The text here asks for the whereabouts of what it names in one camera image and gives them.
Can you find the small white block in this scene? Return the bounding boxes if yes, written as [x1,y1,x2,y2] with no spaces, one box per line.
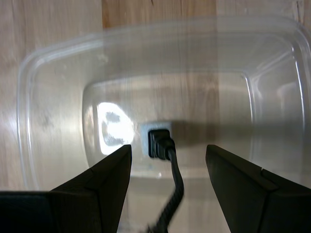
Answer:
[140,120,174,157]

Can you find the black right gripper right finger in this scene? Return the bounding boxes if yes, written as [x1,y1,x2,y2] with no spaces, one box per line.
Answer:
[206,145,311,233]

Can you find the black power plug braided cable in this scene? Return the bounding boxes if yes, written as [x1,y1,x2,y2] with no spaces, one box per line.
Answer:
[143,129,186,233]

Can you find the clear plastic tub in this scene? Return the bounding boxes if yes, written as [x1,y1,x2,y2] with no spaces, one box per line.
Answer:
[17,16,311,233]

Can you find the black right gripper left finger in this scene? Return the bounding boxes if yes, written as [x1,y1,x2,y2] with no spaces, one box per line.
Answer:
[0,145,132,233]

